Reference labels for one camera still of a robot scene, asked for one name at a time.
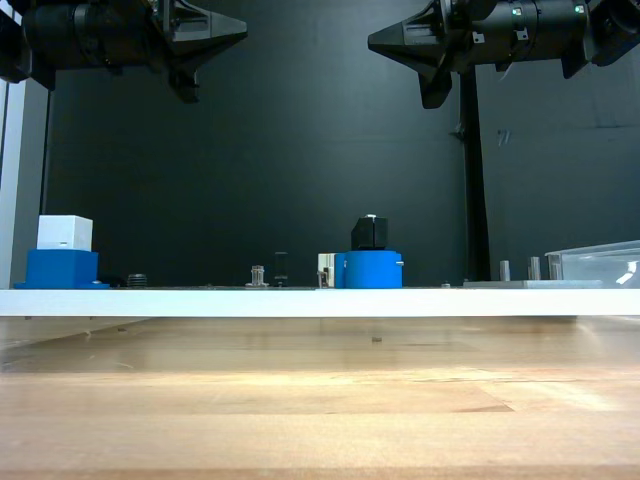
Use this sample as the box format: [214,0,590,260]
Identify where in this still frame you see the clear plastic tub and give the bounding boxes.
[543,239,640,290]

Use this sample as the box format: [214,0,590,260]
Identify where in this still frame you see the white cube connector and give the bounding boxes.
[37,214,95,252]

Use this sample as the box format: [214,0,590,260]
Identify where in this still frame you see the small black socket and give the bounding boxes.
[273,251,291,288]

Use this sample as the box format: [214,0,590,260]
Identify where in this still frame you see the grey metal pin block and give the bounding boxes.
[462,279,604,290]

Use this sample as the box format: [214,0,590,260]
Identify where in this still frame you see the black vertical post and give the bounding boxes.
[449,67,494,282]

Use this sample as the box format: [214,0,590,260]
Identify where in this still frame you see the small metal fitting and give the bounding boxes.
[245,264,270,289]

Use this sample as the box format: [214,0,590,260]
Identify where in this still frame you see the blue square holder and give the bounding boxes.
[13,248,111,290]

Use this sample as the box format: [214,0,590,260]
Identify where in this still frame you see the blue round mount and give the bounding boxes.
[334,249,404,290]

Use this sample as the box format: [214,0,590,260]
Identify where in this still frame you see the black plug with silver top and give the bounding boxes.
[349,213,390,251]

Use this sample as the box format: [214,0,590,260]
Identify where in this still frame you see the white taskboard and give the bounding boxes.
[0,288,640,318]

